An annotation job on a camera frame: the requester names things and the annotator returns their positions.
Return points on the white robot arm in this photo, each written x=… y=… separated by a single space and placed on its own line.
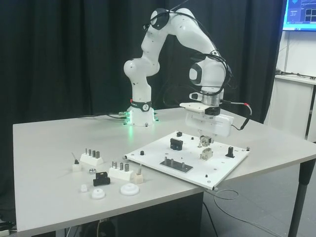
x=149 y=47

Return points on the black under-table cabinet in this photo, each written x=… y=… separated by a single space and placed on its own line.
x=148 y=217

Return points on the black curtain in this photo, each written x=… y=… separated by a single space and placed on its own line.
x=61 y=61

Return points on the white medium gear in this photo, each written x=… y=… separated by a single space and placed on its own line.
x=98 y=194

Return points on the blue screen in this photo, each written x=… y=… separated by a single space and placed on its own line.
x=301 y=14

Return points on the silver USB plug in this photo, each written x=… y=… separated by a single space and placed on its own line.
x=140 y=169

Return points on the white cabinet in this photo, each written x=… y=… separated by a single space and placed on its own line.
x=291 y=103

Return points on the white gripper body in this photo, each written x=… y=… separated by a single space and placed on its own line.
x=222 y=126

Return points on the white large gear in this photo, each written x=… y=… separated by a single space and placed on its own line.
x=130 y=190

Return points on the white task board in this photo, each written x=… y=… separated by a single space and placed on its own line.
x=153 y=153

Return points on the flat white mounting plate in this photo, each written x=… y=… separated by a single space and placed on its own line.
x=193 y=106

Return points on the large metal round peg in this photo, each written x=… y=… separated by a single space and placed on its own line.
x=127 y=167

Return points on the small white plug holder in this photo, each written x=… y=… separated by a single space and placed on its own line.
x=76 y=168

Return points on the black D-SUB plug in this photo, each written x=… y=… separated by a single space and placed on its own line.
x=102 y=179

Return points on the white small gear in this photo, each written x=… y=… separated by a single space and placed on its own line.
x=83 y=189

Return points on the medium metal round peg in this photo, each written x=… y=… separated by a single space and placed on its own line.
x=121 y=166

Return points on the metal nut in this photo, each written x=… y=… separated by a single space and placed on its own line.
x=92 y=170

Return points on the white peg holder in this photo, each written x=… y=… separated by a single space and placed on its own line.
x=91 y=161
x=119 y=174

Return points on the small metal round peg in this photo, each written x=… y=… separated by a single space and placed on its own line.
x=114 y=165

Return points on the cream plug holder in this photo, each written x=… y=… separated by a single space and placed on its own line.
x=138 y=179

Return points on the small white wrist camera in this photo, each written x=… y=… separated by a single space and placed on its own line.
x=195 y=96

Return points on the black table leg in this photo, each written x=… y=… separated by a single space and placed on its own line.
x=301 y=192

